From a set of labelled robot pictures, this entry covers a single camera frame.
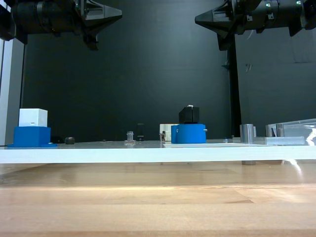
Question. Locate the white cube block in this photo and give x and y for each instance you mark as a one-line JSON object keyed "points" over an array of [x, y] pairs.
{"points": [[32, 117]]}

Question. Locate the blue square socket base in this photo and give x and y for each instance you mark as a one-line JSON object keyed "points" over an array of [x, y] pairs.
{"points": [[30, 137]]}

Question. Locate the light grey frame post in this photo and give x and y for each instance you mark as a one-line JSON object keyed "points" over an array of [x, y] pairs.
{"points": [[7, 98]]}

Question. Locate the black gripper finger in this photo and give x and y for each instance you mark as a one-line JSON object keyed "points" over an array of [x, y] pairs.
{"points": [[217, 18], [91, 34], [103, 12], [225, 40]]}

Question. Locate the clear plastic tub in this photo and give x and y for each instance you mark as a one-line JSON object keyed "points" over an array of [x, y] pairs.
{"points": [[296, 128]]}

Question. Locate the white connector housing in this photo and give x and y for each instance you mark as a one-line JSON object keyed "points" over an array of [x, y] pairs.
{"points": [[165, 133]]}

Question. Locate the large metal cylinder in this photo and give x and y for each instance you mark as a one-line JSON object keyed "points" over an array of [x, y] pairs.
{"points": [[247, 133]]}

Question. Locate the black block clamp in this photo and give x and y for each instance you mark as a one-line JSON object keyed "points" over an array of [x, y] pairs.
{"points": [[188, 114]]}

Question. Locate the small metal cylinder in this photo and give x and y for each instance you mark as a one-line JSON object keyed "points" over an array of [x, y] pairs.
{"points": [[254, 130]]}

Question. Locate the blue round holder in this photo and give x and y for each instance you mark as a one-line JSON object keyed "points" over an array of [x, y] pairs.
{"points": [[191, 134]]}

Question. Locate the white base board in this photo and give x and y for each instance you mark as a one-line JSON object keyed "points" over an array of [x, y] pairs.
{"points": [[98, 154]]}

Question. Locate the black threaded set screw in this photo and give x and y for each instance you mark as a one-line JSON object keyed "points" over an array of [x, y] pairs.
{"points": [[70, 140]]}

